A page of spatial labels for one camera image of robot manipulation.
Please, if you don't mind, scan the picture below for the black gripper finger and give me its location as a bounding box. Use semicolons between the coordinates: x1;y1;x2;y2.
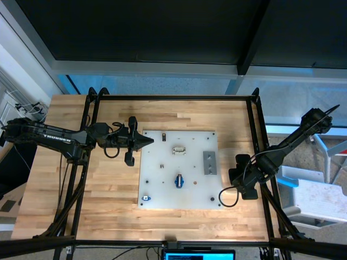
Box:
134;131;155;142
134;140;155;151

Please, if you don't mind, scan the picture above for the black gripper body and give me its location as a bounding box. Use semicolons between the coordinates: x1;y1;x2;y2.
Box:
228;153;261;200
118;116;139;167

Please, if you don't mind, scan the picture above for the clear plastic tub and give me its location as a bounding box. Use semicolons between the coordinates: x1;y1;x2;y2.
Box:
217;147;246;194

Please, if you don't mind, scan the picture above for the grey block with holes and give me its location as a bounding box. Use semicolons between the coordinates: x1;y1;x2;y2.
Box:
202;151;217;176

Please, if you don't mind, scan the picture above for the white task board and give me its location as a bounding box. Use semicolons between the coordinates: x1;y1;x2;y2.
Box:
137;130;224;210

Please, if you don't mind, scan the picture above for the white metal step stool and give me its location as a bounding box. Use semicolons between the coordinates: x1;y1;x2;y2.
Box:
279;132;347;230

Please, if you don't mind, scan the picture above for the blue laptop screen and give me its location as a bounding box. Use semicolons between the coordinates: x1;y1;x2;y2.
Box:
162;249;236;260

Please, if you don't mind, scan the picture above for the brown cardboard box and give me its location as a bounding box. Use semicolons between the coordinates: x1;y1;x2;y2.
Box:
0;183;28;217

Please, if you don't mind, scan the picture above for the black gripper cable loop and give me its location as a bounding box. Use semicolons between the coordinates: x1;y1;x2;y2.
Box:
219;151;272;208

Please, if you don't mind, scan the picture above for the black aluminium frame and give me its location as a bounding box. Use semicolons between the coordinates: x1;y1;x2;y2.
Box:
0;86;347;260

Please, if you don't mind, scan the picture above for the black table-edge camera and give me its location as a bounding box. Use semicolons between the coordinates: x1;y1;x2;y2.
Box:
164;235;182;249

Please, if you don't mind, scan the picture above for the white cable bundle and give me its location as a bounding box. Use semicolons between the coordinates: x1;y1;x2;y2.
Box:
15;101;48;116

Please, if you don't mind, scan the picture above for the black arm arched cable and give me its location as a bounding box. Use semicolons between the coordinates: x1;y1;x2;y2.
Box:
306;105;340;122

